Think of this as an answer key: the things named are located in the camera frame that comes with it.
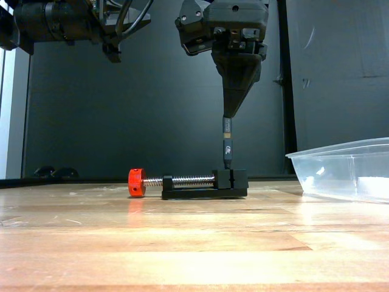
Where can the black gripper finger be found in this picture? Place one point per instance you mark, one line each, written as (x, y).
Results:
(237, 76)
(127, 29)
(133, 15)

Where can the black vise with orange knob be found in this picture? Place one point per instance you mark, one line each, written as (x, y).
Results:
(194, 190)

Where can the clear plastic tub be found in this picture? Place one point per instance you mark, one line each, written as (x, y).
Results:
(334, 176)

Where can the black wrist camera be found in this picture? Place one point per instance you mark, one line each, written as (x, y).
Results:
(191, 27)

